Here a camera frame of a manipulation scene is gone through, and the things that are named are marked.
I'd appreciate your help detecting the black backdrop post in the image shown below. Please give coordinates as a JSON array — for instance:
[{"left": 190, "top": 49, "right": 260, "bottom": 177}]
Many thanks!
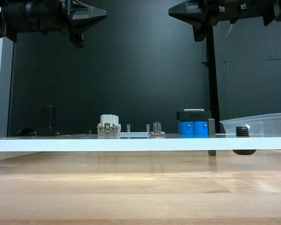
[{"left": 205, "top": 23, "right": 220, "bottom": 123}]

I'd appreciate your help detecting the white board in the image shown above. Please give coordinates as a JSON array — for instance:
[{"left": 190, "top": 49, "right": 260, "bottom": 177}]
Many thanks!
[{"left": 0, "top": 133, "right": 281, "bottom": 152}]

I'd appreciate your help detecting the beige connector housing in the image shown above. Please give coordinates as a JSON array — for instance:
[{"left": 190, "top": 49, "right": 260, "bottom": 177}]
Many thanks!
[{"left": 96, "top": 114, "right": 121, "bottom": 139}]

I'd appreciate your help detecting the blue black D-sub connector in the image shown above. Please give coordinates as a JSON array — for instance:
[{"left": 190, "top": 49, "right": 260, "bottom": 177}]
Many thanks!
[{"left": 177, "top": 109, "right": 213, "bottom": 136}]

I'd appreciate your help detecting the black threaded screw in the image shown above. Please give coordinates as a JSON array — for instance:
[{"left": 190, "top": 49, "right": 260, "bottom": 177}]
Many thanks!
[{"left": 231, "top": 126, "right": 257, "bottom": 156}]

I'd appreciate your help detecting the small grey peg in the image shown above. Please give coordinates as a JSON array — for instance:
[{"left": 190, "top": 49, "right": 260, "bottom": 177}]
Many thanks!
[{"left": 207, "top": 118, "right": 217, "bottom": 157}]

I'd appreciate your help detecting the clear plastic tub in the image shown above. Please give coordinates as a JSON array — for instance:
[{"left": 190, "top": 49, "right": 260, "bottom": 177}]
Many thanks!
[{"left": 219, "top": 112, "right": 281, "bottom": 137}]

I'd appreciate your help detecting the aluminium plate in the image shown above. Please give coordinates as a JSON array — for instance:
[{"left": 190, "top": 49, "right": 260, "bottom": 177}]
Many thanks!
[{"left": 119, "top": 132, "right": 151, "bottom": 138}]

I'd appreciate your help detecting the small metal connector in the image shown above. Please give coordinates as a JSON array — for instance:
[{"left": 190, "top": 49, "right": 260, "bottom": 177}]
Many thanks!
[{"left": 148, "top": 121, "right": 167, "bottom": 138}]

